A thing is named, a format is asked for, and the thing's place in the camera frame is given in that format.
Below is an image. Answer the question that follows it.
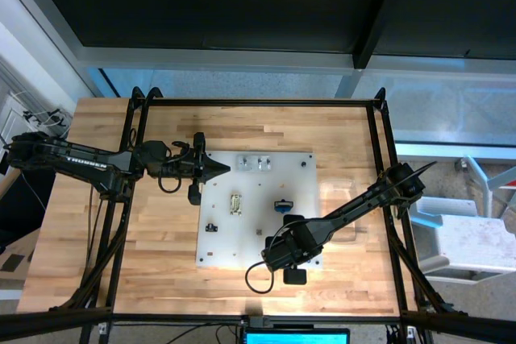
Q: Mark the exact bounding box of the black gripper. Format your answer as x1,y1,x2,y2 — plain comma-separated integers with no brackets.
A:
282,214,314,285
187,131,232,206

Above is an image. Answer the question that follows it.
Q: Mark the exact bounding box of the screen with blue edge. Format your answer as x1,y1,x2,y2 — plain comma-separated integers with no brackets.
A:
240,326,351,344

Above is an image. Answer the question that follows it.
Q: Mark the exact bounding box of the white mounting board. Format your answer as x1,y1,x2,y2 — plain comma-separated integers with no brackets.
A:
195,150,324,269

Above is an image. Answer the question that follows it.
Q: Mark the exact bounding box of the clear plastic tub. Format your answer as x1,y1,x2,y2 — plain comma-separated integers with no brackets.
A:
318,180,366,247

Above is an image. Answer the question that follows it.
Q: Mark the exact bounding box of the white plastic step stool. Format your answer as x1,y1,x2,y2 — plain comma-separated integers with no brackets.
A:
413,196,516,285

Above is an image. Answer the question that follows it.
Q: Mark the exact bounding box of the brown cardboard sheet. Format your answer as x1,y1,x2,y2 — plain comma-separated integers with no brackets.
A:
0,226,41,280

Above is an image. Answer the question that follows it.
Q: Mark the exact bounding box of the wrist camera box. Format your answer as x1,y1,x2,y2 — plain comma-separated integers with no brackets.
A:
177,154,195,179
261,238,285,275

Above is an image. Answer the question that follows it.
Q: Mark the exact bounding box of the black braided cable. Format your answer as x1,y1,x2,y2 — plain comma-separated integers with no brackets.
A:
156,173,181,194

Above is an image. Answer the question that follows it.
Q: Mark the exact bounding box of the black aluminium frame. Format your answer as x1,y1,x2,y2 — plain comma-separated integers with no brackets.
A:
0,85,516,344

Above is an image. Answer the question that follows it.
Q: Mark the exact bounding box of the white cable bundle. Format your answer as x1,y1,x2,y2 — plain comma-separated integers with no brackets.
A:
22,108,69,127

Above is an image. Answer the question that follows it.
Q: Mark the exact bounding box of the grey metal chair frame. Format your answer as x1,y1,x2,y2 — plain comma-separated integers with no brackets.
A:
455,154,516,216

